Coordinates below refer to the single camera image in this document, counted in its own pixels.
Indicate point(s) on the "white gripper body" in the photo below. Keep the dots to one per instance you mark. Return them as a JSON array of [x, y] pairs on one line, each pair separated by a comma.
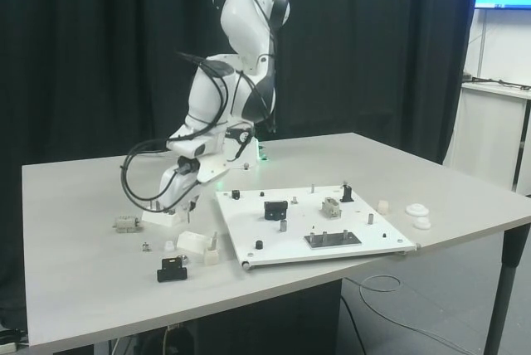
[[178, 189]]

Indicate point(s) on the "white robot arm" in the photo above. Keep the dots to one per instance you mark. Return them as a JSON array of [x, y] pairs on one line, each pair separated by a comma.
[[245, 27]]

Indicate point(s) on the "white wedge peg holder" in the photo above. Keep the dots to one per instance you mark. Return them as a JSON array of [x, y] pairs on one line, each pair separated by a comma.
[[191, 241], [162, 219]]

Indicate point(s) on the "metal square peg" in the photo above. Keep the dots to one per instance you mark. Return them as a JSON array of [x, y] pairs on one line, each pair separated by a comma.
[[213, 241]]

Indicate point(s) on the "round metal BNC plug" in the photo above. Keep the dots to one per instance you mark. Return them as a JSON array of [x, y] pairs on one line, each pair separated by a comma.
[[183, 259]]

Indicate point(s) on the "small white cap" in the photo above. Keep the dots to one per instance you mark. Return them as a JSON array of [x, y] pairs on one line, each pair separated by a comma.
[[168, 245]]

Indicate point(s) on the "grey waterproof plug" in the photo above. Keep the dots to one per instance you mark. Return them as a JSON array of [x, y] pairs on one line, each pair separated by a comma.
[[124, 222]]

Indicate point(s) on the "small white block holder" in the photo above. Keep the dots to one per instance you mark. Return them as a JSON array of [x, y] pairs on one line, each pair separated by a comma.
[[210, 256]]

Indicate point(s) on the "black D-SUB plug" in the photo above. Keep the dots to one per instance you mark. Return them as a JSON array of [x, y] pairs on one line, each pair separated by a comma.
[[172, 271]]

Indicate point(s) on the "white task board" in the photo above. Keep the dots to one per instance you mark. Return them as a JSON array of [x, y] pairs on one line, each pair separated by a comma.
[[315, 222]]

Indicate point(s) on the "black curtain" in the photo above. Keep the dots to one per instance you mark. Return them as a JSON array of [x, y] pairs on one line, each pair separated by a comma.
[[83, 40]]

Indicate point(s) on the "white small gear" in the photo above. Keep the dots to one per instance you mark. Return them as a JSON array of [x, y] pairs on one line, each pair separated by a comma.
[[384, 206]]

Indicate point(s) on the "white large gear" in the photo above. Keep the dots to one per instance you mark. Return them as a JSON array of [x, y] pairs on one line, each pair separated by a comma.
[[417, 209]]

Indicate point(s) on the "white medium gear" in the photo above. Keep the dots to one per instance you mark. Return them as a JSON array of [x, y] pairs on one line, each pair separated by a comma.
[[423, 223]]

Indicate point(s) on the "white cabinet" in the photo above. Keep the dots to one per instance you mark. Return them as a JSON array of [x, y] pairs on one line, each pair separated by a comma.
[[489, 135]]

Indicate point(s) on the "grey table leg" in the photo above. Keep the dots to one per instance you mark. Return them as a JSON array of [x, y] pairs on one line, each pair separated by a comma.
[[508, 272]]

